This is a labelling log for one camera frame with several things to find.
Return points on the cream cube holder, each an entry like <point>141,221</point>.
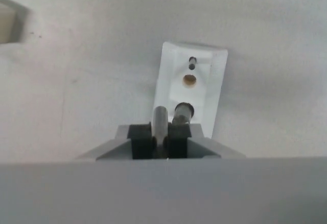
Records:
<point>9,22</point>

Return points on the white peg holder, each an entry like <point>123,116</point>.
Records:
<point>217,86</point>

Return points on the thin metal round peg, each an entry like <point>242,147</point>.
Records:
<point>191,65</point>

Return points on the thick metal round peg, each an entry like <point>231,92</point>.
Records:
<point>182,114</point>

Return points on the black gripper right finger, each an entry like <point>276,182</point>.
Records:
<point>178,142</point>

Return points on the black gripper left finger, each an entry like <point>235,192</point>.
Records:
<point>139,142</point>

